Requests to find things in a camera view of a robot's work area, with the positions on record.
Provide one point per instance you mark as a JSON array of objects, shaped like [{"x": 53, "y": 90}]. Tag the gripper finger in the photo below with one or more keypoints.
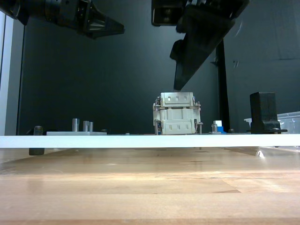
[
  {"x": 199, "y": 47},
  {"x": 103, "y": 24}
]

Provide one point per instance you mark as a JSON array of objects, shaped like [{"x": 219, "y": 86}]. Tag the grey HAN10E connector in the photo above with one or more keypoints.
[{"x": 178, "y": 99}]

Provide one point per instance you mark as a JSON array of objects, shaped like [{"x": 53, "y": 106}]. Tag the grey connector hub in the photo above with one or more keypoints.
[{"x": 178, "y": 126}]

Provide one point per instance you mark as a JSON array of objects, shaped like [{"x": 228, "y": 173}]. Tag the small silver standoff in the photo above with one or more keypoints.
[{"x": 213, "y": 129}]

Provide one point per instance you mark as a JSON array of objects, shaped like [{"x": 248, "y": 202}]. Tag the blue white terminal block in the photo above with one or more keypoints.
[{"x": 220, "y": 128}]

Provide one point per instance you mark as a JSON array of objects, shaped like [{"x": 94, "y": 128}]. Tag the black board screw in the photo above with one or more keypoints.
[
  {"x": 39, "y": 130},
  {"x": 104, "y": 130},
  {"x": 231, "y": 130}
]

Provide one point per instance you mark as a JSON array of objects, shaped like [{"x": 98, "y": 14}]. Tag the silver metal bar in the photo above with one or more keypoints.
[
  {"x": 76, "y": 125},
  {"x": 86, "y": 126},
  {"x": 91, "y": 127}
]

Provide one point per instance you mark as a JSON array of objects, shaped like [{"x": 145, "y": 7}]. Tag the white board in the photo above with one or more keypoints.
[{"x": 150, "y": 141}]

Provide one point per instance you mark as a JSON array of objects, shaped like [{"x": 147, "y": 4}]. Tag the grey metal plate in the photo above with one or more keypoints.
[{"x": 75, "y": 133}]

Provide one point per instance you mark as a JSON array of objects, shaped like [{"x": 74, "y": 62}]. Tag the clear plastic tub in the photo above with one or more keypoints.
[{"x": 290, "y": 122}]

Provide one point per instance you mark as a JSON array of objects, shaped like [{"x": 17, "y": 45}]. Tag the black board foot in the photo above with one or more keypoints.
[{"x": 36, "y": 151}]

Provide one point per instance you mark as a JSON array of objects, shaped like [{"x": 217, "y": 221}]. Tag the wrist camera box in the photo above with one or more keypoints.
[{"x": 167, "y": 11}]

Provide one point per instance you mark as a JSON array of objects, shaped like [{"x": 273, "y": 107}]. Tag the black vertical post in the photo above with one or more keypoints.
[{"x": 222, "y": 93}]

